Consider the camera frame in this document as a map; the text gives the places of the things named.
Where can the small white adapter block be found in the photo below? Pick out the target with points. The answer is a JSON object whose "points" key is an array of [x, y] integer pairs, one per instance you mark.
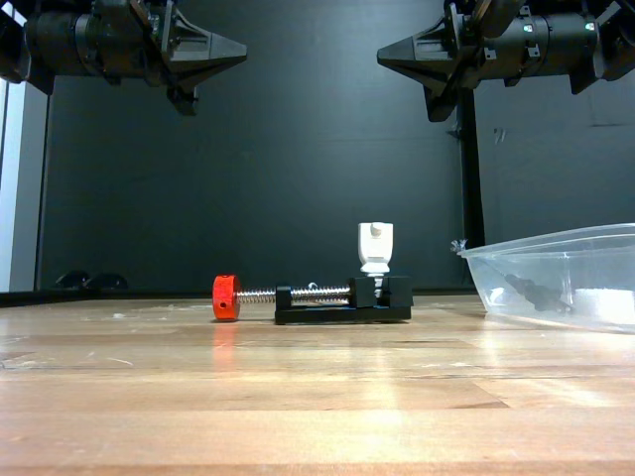
{"points": [[605, 302]]}

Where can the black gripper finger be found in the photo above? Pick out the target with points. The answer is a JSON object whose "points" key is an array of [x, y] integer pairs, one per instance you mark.
{"points": [[193, 69], [431, 39], [431, 69], [198, 37]]}

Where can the black clamp with red knob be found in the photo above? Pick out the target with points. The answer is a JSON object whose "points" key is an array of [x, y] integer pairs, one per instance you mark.
{"points": [[342, 315]]}

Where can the clear plastic tub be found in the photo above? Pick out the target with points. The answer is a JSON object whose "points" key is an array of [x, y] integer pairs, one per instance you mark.
{"points": [[496, 292]]}

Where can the black aluminium table frame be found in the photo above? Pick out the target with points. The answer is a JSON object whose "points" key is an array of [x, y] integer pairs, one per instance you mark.
{"points": [[472, 198]]}

